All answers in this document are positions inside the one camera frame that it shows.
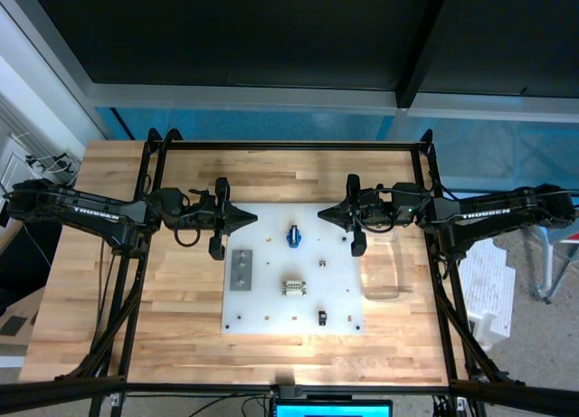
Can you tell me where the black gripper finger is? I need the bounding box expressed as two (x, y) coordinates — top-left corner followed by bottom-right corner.
(317, 198), (351, 217)
(228, 202), (259, 220)
(317, 213), (352, 233)
(228, 216), (259, 236)

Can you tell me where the long black arm cable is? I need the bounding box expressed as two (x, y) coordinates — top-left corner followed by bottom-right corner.
(359, 208), (395, 233)

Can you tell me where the grey connector housing base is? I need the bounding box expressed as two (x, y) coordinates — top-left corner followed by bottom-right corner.
(280, 278), (309, 299)

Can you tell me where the white foam block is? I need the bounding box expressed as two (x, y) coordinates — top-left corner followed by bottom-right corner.
(456, 242), (517, 353)

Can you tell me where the blue laptop screen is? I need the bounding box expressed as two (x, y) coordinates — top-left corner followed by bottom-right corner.
(270, 398), (394, 417)

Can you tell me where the brown box with black patches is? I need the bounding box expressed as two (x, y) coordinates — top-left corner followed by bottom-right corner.
(0, 286), (46, 346)

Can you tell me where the grey metal plate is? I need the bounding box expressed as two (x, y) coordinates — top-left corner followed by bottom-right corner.
(229, 249), (254, 292)

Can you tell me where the clear plastic tub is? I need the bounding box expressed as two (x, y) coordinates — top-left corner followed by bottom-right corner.
(360, 230), (413, 303)

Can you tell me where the white task board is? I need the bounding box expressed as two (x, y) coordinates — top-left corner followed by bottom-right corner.
(220, 202), (365, 336)

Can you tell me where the silver metal stand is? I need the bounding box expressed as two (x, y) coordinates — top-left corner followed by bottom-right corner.
(524, 226), (579, 306)

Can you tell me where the black aluminium frame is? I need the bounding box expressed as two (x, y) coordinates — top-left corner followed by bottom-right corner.
(0, 127), (579, 417)

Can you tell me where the blue connector mount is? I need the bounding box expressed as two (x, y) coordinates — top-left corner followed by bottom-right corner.
(284, 224), (303, 250)

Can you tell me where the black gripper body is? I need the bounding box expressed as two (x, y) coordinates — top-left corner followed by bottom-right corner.
(346, 174), (391, 259)
(195, 176), (233, 261)

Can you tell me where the small black camera mount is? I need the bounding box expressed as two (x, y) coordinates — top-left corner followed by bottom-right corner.
(274, 376), (303, 398)

